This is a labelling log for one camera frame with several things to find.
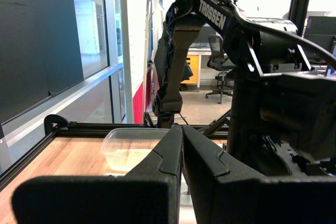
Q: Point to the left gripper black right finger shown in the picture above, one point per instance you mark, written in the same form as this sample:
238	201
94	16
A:
249	200

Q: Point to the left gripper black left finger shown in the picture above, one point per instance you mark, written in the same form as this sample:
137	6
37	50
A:
105	200

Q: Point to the clear plastic tub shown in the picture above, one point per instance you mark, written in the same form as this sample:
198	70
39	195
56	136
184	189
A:
123	142

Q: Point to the black office chair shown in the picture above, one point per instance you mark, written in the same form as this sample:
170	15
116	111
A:
218	48

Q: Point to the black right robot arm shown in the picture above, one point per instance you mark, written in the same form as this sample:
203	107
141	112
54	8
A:
212	16

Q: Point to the white desk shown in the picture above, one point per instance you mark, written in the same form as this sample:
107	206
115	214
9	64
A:
199	51

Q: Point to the yellow drawer cabinet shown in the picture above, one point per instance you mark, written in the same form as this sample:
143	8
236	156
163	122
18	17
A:
193	66

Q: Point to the red partition panel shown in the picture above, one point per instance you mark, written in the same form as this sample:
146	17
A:
137	103

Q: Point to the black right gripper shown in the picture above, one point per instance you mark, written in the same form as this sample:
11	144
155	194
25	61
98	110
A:
288	119

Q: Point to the black computer monitor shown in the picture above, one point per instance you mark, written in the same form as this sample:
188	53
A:
320	27

